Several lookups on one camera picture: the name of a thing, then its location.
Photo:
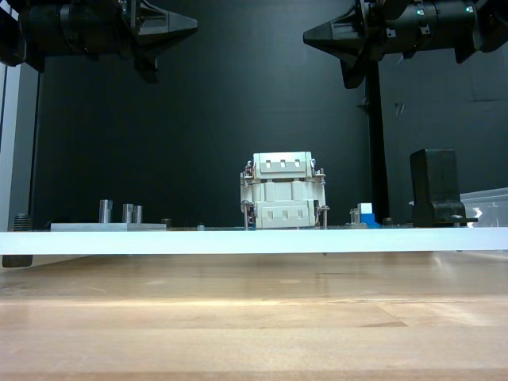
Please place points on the beige HAN10E connector insert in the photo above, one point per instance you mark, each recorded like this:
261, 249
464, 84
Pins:
282, 164

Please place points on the black connector housing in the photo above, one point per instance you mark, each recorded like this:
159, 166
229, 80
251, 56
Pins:
434, 186

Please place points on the beige HAN10E socket base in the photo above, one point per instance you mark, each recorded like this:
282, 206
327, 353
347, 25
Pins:
283, 214

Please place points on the black board screw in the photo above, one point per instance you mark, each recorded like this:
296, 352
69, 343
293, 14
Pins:
22, 222
387, 222

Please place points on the blue plug holder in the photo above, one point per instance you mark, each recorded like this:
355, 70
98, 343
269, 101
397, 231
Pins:
254, 225

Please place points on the white taskboard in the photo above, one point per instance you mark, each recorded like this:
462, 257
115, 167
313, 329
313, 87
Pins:
254, 242

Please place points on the small blue white block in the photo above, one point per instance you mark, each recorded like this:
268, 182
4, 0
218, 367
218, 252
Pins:
369, 220

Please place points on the black aluminium frame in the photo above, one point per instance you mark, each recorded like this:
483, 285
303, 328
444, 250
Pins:
375, 139

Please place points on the clear plastic tub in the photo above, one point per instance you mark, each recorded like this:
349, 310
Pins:
492, 198

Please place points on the grey metal peg plate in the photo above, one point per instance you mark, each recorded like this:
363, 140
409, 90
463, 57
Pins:
99, 227

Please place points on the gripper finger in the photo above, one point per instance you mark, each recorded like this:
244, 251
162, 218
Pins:
158, 39
345, 48
337, 29
174, 21

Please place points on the small silver clamp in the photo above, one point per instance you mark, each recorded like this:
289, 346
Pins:
354, 216

